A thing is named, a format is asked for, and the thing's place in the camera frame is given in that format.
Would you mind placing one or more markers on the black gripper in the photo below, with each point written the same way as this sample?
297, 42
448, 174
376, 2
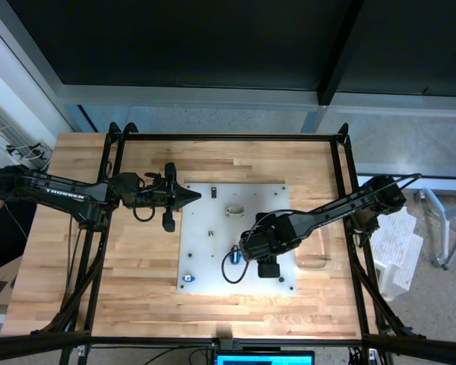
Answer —
269, 270
170, 194

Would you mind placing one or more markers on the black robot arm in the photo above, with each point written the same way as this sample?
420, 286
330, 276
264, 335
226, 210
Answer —
338, 213
66, 192

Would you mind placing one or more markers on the small black connector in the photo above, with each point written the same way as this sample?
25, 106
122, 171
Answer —
213, 192

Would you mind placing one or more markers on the clamp insert block with screw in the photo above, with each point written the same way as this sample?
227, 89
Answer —
235, 255

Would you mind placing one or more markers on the clear plastic tub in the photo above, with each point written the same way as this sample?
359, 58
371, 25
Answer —
311, 258

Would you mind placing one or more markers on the grey connector housing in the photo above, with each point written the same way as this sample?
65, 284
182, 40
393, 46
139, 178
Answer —
234, 211

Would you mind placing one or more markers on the white board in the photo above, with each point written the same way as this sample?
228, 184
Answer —
213, 273

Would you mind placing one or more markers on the small blue base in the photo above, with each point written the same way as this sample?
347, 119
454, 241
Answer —
184, 279

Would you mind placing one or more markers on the laptop screen with blue edge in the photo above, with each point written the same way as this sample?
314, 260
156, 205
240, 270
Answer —
262, 359

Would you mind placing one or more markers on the power strip with plugs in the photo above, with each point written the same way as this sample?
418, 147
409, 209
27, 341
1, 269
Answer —
23, 152

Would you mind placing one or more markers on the grey metal stand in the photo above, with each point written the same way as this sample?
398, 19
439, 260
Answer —
445, 235

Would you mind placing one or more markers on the cardboard box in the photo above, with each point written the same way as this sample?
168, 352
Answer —
0, 273

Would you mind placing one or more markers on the blue round clamp mount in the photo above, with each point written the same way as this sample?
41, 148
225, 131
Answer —
230, 258

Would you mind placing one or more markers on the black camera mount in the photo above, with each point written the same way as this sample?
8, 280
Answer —
227, 344

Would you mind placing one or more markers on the silver corner bracket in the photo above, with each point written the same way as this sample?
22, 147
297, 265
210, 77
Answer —
82, 350
373, 354

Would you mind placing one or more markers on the black metal frame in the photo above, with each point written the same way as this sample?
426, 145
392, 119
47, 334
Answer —
34, 342

